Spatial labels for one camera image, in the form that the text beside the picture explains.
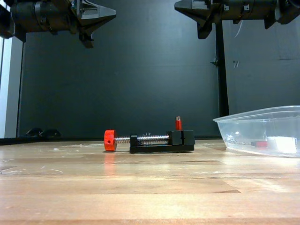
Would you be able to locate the red RCA receptacle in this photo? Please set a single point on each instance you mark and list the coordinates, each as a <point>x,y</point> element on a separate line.
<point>179,125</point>

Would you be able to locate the clear plastic tub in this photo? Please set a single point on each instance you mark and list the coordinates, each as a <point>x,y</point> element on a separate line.
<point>246,126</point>

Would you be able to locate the black curved frame bracket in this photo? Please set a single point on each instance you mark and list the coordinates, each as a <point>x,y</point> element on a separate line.
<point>34,131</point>
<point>50,132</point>

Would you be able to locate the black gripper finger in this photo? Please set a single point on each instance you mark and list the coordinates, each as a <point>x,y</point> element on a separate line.
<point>199,17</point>
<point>93,23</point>
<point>185,5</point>
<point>106,12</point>

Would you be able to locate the black clamp with red knob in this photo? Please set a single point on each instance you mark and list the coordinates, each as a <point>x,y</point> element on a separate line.
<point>182,140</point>

